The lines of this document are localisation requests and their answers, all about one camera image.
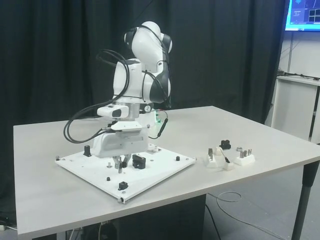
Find black curtain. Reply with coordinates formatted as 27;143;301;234
0;0;286;219

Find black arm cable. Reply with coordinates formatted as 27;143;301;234
63;24;174;145

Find black table leg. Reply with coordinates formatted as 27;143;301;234
292;159;317;240

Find white cabinet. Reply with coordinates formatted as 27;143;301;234
270;74;320;145

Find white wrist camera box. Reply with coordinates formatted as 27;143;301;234
96;105;129;119

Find thin grey floor cable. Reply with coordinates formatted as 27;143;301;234
215;191;253;240

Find black cable on cabinet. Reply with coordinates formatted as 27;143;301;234
276;71;320;81

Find white peg holder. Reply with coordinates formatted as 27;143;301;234
203;153;221;169
233;153;257;166

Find black D-SUB plug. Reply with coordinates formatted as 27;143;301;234
219;139;232;151

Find white task board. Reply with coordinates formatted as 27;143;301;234
54;135;197;204

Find blue screen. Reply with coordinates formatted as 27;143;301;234
284;0;320;32

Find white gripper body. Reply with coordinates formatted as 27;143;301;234
92;131;149;159

